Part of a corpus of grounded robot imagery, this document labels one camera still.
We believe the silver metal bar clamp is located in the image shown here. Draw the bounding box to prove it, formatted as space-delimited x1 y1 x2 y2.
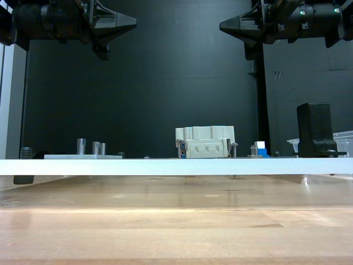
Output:
92 141 107 156
77 137 88 156

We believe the black connector socket housing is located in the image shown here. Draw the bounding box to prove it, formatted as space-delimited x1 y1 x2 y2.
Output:
293 102 348 158

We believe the small white terminal connector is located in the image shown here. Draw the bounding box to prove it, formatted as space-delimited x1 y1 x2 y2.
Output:
249 140 269 158

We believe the beige multi-pin connector housing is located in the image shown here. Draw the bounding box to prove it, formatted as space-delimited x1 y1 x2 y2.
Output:
175 125 239 160

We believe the clear plastic tub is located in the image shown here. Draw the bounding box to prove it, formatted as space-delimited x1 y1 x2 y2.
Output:
286 131 353 158

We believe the white task board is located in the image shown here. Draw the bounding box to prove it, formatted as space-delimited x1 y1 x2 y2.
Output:
0 158 353 176

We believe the black rubber board foot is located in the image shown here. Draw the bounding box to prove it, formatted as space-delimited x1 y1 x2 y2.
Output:
13 176 34 185

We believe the black wall post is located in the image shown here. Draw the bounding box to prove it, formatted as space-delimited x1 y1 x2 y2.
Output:
247 43 272 156

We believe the grey metal base plate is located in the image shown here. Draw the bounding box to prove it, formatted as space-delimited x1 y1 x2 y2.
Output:
44 154 124 160

